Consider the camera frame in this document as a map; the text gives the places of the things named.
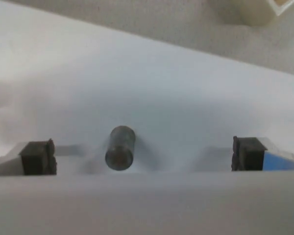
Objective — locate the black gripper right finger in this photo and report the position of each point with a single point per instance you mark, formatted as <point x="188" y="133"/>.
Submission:
<point x="247" y="154"/>

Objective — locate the cream plastic peg holder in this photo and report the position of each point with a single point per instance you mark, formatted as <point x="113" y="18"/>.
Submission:
<point x="242" y="12"/>

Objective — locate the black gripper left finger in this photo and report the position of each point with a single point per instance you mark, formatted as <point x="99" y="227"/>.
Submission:
<point x="36" y="157"/>

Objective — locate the metal round peg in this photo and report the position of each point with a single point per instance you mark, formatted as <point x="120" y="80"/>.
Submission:
<point x="120" y="149"/>

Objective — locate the white task board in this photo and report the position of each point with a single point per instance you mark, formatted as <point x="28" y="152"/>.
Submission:
<point x="147" y="93"/>

